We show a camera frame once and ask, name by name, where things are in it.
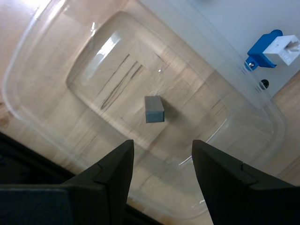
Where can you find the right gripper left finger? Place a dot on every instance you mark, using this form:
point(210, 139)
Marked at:
point(70, 204)

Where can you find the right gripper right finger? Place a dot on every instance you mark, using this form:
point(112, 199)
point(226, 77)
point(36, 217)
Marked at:
point(246, 204)

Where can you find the grey metal bar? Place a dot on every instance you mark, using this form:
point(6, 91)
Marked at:
point(153, 110)

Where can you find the clear plastic tub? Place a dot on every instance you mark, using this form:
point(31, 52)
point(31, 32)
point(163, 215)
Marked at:
point(82, 105)

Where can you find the black board bolt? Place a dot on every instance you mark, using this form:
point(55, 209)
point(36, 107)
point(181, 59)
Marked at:
point(264, 84)

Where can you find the white ethernet socket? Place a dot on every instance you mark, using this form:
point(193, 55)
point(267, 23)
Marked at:
point(283, 50)

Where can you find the white task board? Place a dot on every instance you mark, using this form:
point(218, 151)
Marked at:
point(234, 23)

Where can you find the blue socket bracket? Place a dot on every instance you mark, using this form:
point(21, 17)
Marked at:
point(257, 51)

